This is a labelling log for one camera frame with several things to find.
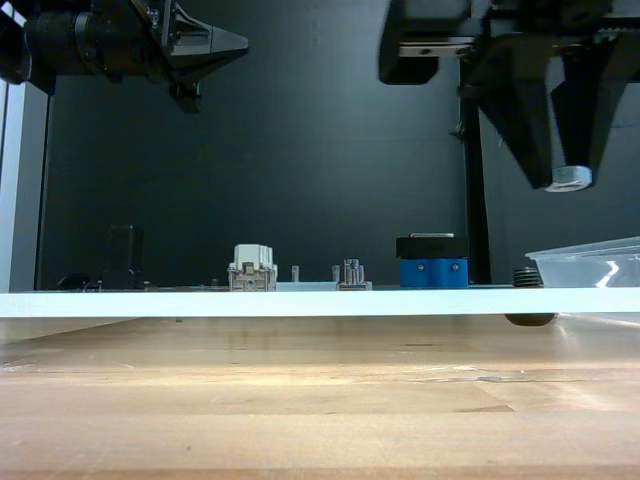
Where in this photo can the black M12 threaded bolt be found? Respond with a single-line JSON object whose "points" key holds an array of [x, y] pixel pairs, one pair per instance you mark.
{"points": [[526, 277]]}

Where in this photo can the aluminium block with pins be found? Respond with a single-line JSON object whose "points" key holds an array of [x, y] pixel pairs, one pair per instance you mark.
{"points": [[305, 286]]}

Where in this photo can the grey connector housing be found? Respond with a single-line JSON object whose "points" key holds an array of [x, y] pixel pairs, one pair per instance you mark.
{"points": [[252, 270]]}

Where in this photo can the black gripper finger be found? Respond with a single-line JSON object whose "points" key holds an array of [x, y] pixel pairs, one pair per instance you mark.
{"points": [[200, 37], [520, 110], [590, 110], [205, 65]]}

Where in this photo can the silver M12 hex nut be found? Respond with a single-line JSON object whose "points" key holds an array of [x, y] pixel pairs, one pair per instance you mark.
{"points": [[570, 177]]}

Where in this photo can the white board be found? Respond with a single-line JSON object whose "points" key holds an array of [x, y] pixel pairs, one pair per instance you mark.
{"points": [[320, 304]]}

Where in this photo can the grey wall frame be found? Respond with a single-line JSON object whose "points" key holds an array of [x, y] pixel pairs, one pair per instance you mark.
{"points": [[20, 200]]}

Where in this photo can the black wall column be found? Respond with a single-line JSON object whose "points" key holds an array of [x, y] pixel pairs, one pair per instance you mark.
{"points": [[475, 200]]}

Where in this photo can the small silver connector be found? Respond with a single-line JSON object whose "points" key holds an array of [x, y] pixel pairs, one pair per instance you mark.
{"points": [[352, 275]]}

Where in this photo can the blue clamp with black cap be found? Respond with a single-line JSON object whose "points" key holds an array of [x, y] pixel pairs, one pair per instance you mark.
{"points": [[432, 275]]}

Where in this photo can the clear plastic tub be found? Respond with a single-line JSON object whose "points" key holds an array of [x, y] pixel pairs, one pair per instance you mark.
{"points": [[580, 270]]}

